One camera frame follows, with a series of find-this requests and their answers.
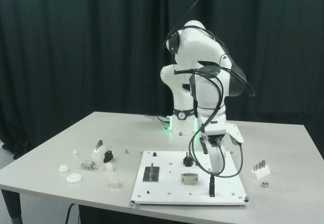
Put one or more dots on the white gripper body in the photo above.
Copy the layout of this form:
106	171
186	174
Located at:
215	159

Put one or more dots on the black USB plug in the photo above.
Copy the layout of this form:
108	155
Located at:
212	186

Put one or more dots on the black round connector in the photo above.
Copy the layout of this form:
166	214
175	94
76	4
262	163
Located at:
187	160

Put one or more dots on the medium metal round peg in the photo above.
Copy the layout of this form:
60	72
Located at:
260	167

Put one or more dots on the white round peg holder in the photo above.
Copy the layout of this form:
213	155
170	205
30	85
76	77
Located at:
259	174

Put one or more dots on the large metal round peg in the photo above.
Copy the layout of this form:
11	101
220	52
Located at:
264	165

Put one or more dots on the white task board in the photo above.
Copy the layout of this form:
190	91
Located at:
172	183

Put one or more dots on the metal hex nut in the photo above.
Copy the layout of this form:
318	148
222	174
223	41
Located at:
264	184

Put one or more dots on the cream plug holder block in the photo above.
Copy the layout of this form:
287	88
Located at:
114	183

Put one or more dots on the white plug holder block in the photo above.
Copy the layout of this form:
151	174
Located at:
108	167

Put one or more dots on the black D-SUB plug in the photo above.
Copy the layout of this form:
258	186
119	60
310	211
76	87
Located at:
108	156

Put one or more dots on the thick metal square peg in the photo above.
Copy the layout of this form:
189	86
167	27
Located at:
101	144

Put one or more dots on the white square peg holder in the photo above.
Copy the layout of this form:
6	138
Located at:
97	154

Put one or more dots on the thin metal square peg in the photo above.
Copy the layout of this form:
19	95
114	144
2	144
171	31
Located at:
97	145

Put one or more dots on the white large gear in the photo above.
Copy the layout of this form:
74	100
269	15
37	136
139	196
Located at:
73	178

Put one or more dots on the white medium gear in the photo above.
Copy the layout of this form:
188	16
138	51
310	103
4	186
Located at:
63	168

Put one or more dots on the black curtain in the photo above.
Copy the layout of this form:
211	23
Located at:
76	44

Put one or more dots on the dark table leg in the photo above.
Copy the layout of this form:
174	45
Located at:
10	206

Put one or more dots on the white flat mount plate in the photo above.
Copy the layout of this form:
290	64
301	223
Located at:
235	132

